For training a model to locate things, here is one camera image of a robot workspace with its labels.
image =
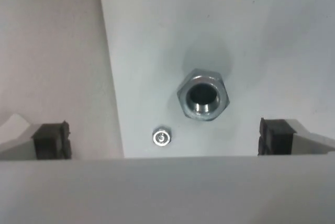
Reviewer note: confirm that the white task board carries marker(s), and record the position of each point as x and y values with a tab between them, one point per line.
235	38

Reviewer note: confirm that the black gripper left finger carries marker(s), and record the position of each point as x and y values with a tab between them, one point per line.
49	140

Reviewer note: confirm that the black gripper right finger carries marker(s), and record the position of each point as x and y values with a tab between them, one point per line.
277	137

